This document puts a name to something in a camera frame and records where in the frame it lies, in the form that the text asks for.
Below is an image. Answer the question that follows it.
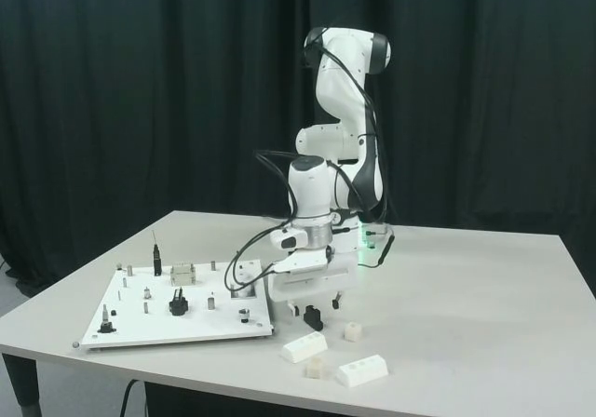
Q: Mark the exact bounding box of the flat white mounting plate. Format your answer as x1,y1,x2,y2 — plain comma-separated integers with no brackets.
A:
273,250,331,276

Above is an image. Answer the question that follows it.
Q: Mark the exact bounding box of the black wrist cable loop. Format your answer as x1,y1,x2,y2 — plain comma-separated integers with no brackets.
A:
253,148,304,218

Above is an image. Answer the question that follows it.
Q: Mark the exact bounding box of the black base cable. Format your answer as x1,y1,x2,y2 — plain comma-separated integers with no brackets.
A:
362,223,397,246

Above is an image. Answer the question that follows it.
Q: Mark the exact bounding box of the black camera cable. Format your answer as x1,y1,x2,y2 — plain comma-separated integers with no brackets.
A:
224,219,292,295

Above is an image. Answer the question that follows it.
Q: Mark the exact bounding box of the white task board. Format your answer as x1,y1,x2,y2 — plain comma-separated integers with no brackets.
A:
79,258,276,353

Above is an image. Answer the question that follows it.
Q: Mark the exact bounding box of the black table leg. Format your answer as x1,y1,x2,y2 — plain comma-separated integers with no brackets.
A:
2,354,41,417

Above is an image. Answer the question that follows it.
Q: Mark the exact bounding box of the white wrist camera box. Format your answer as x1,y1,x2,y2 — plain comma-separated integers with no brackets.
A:
270,229,308,250

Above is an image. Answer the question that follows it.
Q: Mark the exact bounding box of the thin black rod on wire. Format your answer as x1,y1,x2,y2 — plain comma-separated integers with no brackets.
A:
379,231,397,265

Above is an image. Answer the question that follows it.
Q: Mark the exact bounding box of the tall black Ethernet plug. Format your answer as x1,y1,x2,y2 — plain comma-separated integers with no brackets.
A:
151,230,164,277

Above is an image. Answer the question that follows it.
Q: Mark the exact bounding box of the black USB plug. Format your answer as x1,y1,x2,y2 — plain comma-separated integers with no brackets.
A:
168,287,191,317

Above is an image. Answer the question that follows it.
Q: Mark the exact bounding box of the black D-SUB plug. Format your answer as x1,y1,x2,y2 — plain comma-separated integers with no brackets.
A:
302,304,325,330

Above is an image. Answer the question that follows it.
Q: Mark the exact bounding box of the black curtain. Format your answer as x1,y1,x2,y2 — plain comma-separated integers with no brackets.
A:
0,0,596,292

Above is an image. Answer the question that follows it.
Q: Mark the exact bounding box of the metal waterproof plug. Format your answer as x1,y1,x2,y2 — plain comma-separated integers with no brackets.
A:
97,303,117,336

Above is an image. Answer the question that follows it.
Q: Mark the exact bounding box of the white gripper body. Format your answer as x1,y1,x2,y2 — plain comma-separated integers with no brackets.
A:
265,254,363,304

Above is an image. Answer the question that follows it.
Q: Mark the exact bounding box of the black floor cable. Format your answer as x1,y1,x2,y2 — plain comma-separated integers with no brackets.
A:
121,378,146,417

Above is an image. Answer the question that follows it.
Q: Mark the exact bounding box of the silver flange ring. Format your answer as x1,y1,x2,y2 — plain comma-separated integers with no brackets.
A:
305,223,334,250

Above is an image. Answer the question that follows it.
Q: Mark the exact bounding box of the long white peg holder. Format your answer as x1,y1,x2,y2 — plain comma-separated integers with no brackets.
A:
335,354,390,387
279,332,330,365

